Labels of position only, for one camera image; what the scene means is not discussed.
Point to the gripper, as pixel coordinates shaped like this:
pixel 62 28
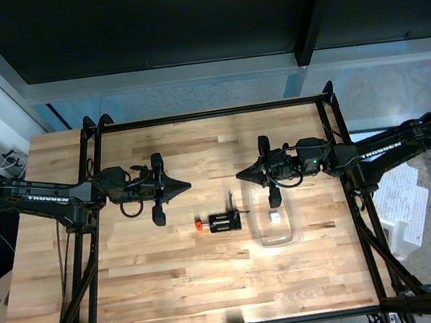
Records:
pixel 158 188
pixel 271 171

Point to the white holder block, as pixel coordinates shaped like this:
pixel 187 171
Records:
pixel 275 216

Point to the clear plastic tub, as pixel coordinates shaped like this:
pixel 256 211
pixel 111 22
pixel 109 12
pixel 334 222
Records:
pixel 279 237

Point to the white foam packing piece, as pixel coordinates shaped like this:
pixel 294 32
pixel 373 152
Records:
pixel 405 206

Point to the black vise with red knob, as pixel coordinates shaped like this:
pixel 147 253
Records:
pixel 224 223

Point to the black table frame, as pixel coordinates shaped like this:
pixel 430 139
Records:
pixel 208 114

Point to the black vertical post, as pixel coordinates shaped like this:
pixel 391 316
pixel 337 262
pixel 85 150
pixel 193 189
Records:
pixel 312 9

